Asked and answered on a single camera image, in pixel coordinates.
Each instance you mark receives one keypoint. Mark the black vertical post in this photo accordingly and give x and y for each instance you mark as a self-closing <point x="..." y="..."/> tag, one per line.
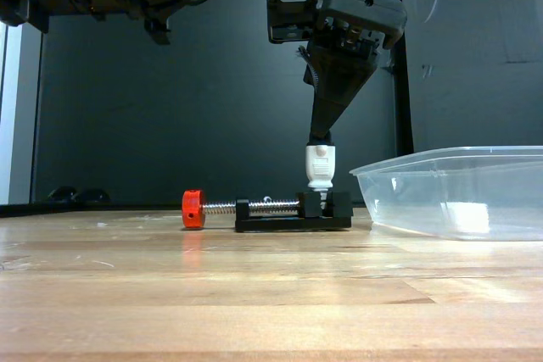
<point x="403" y="103"/>

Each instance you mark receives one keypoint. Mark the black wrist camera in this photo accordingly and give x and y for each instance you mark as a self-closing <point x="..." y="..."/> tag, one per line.
<point x="288" y="18"/>

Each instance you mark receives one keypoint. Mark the white power plug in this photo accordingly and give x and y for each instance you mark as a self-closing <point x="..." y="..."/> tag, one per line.
<point x="320" y="167"/>

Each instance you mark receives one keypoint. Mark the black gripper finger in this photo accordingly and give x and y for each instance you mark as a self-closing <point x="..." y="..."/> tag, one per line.
<point x="335" y="82"/>

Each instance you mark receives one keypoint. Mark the clear plastic container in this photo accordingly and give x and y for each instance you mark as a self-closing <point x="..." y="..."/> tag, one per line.
<point x="445" y="209"/>

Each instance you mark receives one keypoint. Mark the black vise with red knob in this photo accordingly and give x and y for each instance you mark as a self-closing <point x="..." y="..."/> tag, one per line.
<point x="292" y="222"/>

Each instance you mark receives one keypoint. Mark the black metal frame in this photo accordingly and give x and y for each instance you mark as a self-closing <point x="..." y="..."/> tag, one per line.
<point x="127" y="208"/>

